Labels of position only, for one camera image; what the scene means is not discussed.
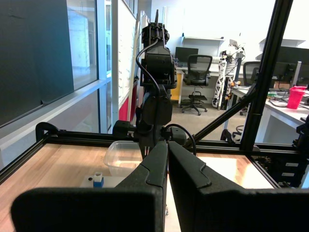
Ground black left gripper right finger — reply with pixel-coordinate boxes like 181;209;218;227
168;141;309;232

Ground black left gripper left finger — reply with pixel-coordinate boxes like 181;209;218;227
11;141;169;232

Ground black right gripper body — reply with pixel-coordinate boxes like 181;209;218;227
112;119;187;148

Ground small blue white connector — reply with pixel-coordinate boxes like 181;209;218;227
93;172;105;188

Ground clear plastic tub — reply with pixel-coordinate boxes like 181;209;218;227
103;141;145;177

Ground black electronics boxes white labels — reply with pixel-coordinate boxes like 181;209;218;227
251;154;309;189

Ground yellow cabinet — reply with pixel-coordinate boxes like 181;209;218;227
170;72;183;107

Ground white partition panel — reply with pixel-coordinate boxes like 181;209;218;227
111;0;140;121

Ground black office chair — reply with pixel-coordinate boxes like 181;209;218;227
231;60;262;140
181;54;213;116

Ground black computer monitor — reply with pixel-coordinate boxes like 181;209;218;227
175;46;199;62
272;45;309;80

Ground white work desk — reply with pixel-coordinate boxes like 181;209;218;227
231;87;309;145

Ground white lattice structure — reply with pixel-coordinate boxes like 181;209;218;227
211;49;239;109

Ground pink plastic bin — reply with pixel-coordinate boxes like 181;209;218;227
286;86;307;110

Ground black right arm cable loop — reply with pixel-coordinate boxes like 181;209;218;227
166;123;197;155

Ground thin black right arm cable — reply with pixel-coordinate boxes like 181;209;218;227
135;38;161;148

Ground black aluminium frame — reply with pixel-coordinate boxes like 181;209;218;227
0;0;309;189

